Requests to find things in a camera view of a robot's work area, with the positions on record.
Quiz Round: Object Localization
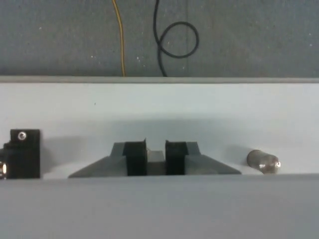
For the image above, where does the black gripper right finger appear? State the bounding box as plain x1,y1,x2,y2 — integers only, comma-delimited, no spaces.
165,139,242,176

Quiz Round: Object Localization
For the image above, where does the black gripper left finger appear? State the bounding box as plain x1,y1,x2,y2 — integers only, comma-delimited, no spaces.
67,137,149,178

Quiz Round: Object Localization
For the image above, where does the metal square peg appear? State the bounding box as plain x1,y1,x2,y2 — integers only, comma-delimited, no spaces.
147,148,166,177

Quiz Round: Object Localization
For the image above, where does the metal round peg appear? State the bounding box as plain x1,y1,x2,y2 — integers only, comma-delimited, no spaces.
246,149,282,175

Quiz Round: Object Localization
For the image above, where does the white task board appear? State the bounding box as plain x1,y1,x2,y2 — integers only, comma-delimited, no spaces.
0,76,319,181

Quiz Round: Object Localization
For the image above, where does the black cable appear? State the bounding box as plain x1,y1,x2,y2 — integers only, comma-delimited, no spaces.
152,0,200,77

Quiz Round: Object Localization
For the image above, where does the yellow cable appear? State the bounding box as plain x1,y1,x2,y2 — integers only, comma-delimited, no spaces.
112,0,127,77

